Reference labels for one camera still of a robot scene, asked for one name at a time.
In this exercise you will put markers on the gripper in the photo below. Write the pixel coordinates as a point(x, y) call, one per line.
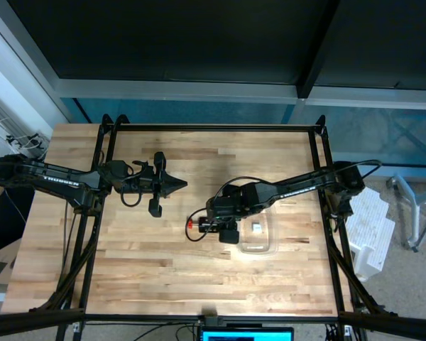
point(159, 160)
point(229, 237)

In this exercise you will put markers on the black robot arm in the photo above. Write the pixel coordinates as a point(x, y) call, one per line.
point(298, 186)
point(57, 177)

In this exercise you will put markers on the black hub with red knob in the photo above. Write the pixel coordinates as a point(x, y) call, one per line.
point(203, 227)

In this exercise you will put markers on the clear plastic tub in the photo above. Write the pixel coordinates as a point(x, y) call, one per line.
point(255, 247)

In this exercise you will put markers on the small white holder block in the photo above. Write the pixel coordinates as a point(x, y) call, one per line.
point(257, 227)

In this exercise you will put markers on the laptop screen with blue edge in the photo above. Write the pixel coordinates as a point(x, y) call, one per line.
point(245, 335)

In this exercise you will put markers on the white foam packing block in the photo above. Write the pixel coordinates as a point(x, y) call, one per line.
point(369, 241)

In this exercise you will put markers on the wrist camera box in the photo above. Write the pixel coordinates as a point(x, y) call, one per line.
point(117, 170)
point(218, 209)

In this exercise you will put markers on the black aluminium frame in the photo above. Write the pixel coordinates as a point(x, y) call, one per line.
point(216, 128)

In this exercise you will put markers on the black table-edge camera mount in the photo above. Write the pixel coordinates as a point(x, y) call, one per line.
point(211, 319)

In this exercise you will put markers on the grey aluminium window frame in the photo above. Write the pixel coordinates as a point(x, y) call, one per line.
point(163, 89)

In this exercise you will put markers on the grey metal chair frame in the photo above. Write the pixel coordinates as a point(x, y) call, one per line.
point(413, 213)

